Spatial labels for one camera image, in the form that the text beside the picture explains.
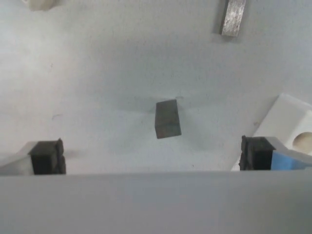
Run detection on metal square peg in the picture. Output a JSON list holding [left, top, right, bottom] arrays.
[[214, 0, 247, 38], [155, 98, 182, 140]]

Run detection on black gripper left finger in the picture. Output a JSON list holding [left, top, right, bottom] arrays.
[[0, 137, 67, 176]]

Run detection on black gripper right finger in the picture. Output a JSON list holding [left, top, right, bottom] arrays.
[[239, 135, 312, 172]]

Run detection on small white cube holder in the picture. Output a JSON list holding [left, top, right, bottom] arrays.
[[20, 0, 60, 11], [231, 92, 312, 171]]

